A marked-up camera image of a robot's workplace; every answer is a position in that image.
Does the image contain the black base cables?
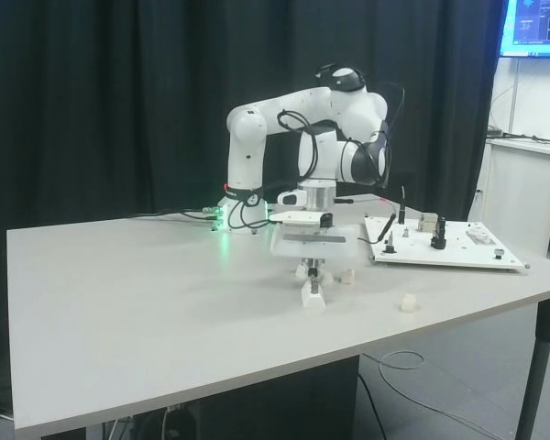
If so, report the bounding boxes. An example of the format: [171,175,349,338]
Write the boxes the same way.
[136,207,222,223]

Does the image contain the grey floor cable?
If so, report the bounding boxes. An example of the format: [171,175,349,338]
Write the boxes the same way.
[377,349,540,440]

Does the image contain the thin black rod on wire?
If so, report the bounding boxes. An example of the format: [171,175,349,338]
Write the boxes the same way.
[356,195,397,243]

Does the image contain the white cabinet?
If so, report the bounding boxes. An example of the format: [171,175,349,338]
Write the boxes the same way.
[466,136,550,266]

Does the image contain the blue screen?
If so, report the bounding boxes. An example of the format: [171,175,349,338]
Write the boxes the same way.
[499,0,550,59]

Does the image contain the white single peg holder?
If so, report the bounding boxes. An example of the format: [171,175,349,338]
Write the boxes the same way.
[300,280,328,310]

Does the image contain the white task board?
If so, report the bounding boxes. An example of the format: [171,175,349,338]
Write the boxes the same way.
[357,213,532,276]

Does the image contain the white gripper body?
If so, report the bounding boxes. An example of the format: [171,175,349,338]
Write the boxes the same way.
[269,225,360,268]

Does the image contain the black floor cable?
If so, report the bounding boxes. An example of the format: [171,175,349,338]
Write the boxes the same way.
[356,372,398,440]

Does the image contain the black curtain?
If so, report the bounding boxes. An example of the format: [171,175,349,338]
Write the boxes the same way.
[0,0,511,231]

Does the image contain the dark table leg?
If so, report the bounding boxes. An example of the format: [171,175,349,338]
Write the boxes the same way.
[514,292,550,440]

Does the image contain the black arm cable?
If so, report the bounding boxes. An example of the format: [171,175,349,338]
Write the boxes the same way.
[276,65,407,230]

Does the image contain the black box under table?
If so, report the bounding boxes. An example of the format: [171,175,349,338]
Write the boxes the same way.
[176,355,361,440]

